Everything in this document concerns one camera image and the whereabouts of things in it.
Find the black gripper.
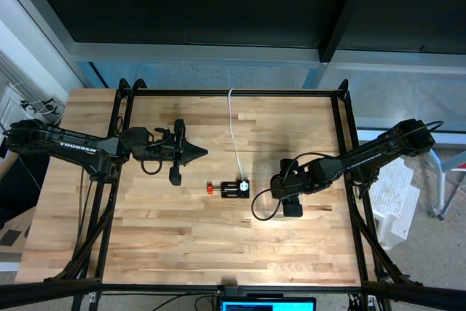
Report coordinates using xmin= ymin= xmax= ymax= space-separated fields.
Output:
xmin=269 ymin=157 xmax=314 ymax=218
xmin=159 ymin=119 xmax=210 ymax=186

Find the black clamp with red knob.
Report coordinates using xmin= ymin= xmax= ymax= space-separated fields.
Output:
xmin=206 ymin=179 xmax=252 ymax=200

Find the laptop with blue screen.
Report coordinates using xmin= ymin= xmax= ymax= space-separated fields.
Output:
xmin=217 ymin=296 xmax=317 ymax=311

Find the grey metal stand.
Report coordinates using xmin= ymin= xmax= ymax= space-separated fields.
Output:
xmin=425 ymin=143 xmax=466 ymax=221

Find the cardboard box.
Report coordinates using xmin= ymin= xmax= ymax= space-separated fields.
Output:
xmin=0 ymin=205 xmax=37 ymax=253

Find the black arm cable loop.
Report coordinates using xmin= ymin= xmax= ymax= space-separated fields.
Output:
xmin=140 ymin=157 xmax=164 ymax=176
xmin=251 ymin=186 xmax=285 ymax=221

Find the white receptacle cord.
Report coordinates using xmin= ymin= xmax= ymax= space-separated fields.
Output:
xmin=227 ymin=87 xmax=248 ymax=181

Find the black table level camera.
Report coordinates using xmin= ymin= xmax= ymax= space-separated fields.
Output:
xmin=221 ymin=277 xmax=242 ymax=296

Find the tangled cable bundle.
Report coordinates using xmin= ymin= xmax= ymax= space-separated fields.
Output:
xmin=20 ymin=98 xmax=61 ymax=115

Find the black aluminium table frame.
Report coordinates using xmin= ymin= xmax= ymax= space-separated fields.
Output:
xmin=0 ymin=77 xmax=466 ymax=311

